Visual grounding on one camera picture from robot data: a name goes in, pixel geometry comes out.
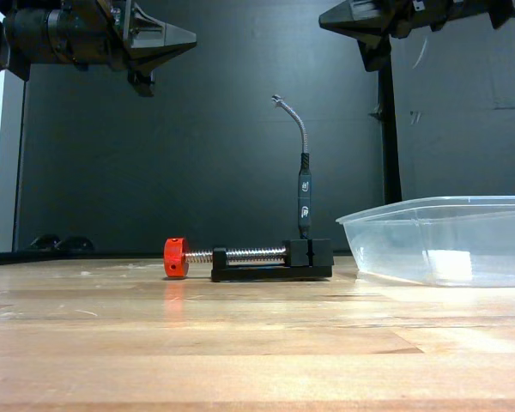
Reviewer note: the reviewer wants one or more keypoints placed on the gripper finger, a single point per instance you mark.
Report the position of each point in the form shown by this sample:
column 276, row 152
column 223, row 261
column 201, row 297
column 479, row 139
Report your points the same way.
column 369, row 31
column 360, row 10
column 154, row 56
column 150, row 32

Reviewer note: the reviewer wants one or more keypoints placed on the clear plastic tub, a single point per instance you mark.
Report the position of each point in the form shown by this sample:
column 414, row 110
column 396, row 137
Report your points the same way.
column 412, row 257

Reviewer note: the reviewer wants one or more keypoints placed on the black vise with orange knob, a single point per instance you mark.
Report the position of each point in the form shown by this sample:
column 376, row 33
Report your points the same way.
column 309, row 255

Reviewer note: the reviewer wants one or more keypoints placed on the small white block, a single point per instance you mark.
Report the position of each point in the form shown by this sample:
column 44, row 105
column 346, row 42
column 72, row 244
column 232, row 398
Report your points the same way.
column 450, row 265

